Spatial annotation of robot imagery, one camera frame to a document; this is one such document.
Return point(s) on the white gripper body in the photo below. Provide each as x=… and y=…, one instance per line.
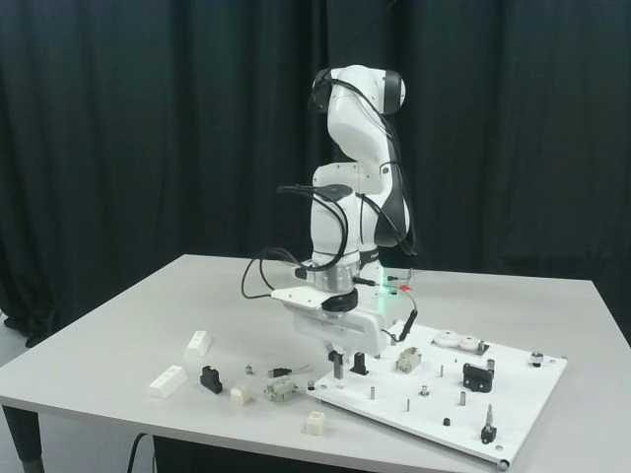
x=357, y=331

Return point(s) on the metal square peg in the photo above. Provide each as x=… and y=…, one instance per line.
x=339, y=369

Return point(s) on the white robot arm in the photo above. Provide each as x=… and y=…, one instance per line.
x=352, y=128

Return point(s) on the metal round peg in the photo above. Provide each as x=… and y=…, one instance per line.
x=310, y=385

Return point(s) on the long white peg holder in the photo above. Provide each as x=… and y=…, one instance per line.
x=198, y=346
x=166, y=382

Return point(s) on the black USB plug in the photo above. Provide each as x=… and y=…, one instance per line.
x=278, y=371

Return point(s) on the grey waterproof plug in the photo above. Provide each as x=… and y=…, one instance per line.
x=276, y=389

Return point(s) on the white cube holder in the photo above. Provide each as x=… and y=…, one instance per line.
x=317, y=423

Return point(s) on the white small gear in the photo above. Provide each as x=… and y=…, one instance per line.
x=447, y=339

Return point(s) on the white task board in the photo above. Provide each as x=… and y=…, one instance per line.
x=443, y=414

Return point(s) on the small white plug holder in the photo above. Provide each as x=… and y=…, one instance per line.
x=241, y=395

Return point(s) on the white medium gear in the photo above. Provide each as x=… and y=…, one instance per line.
x=468, y=344

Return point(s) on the black D-SUB plug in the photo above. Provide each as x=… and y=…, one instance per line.
x=210, y=379

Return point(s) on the black curtain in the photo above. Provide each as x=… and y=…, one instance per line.
x=148, y=123

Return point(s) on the grey table leg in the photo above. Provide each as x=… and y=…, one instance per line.
x=22, y=438

